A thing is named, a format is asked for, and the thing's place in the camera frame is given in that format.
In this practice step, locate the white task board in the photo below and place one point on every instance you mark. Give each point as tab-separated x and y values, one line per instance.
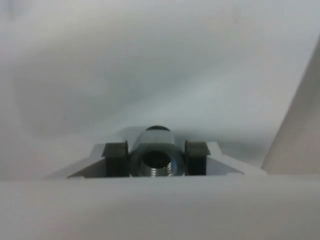
150	75

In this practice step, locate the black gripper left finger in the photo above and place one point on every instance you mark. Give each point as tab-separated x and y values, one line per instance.
116	157

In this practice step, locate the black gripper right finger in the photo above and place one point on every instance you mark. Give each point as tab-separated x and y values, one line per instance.
196	160

